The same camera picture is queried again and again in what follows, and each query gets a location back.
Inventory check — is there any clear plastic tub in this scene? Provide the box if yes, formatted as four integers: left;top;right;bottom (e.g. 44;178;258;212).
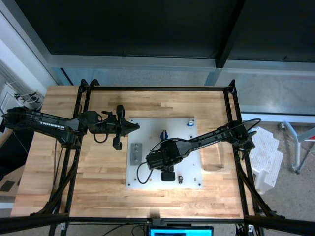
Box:
200;141;226;173

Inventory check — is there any black camera cable loop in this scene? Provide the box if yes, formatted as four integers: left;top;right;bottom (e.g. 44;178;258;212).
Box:
137;161;154;185

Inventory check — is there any cable bundle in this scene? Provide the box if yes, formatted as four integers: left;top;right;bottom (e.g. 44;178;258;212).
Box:
13;92;42;104

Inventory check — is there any grey metal stand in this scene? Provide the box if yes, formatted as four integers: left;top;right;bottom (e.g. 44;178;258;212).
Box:
278;121;315;176

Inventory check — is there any grey metal bar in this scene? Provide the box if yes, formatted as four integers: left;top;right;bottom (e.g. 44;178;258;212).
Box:
129;142;144;166

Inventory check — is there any laptop with blue screen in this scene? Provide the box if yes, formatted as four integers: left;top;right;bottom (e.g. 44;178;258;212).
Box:
147;226;214;236

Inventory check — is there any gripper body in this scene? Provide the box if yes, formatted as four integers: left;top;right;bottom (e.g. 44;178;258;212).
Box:
147;139;189;182
94;105;126;151

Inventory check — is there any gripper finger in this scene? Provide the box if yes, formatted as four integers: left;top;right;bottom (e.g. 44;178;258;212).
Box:
124;118;140;128
124;126;140;136

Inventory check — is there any white plastic board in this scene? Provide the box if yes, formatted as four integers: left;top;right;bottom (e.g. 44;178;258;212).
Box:
126;117;205;189

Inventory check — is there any cardboard box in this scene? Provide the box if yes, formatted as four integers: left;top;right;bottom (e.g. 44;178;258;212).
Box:
0;164;26;197

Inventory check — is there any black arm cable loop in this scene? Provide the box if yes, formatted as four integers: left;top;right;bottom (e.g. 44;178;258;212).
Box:
93;131;108;144

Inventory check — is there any black aluminium frame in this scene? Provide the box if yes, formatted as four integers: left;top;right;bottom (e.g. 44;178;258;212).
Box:
0;78;315;236

